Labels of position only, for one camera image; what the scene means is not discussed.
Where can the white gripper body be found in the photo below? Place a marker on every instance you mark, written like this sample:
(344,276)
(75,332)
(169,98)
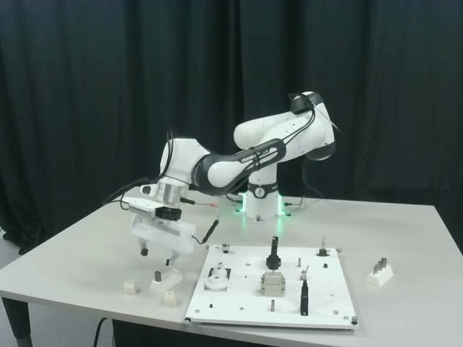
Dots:
(162,233)

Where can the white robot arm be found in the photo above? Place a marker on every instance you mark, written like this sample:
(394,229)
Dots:
(267,133)

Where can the metal square peg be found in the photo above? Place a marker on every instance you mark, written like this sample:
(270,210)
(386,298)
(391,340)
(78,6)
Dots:
(157,276)

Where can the white wedge peg holder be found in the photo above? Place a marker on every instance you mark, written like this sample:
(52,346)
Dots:
(170,282)
(378,278)

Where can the small white cube holder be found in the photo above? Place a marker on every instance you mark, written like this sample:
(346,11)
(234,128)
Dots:
(169,298)
(131,287)

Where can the thin black rod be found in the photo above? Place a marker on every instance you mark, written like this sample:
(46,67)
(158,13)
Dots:
(210,231)

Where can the white small gear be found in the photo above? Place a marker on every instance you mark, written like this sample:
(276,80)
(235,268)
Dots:
(218,269)

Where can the white medium gear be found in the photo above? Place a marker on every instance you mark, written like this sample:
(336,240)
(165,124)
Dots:
(217,282)

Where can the metal bolt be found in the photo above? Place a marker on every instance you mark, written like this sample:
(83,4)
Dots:
(226,248)

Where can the white task board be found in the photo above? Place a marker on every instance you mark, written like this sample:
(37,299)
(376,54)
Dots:
(235,300)

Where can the black D-SUB plug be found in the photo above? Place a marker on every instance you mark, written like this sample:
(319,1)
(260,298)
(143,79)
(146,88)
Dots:
(273,258)

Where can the grey Ethernet plug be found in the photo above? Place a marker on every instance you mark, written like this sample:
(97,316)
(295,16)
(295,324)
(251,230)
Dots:
(305,273)

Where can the black USB plug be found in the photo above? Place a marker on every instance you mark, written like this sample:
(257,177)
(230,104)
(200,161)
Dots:
(305,298)

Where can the metal BNC plug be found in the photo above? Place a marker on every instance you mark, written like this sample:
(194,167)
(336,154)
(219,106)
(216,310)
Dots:
(323,249)

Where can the black curtain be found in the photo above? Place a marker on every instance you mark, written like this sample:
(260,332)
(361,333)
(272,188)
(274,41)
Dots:
(108,72)

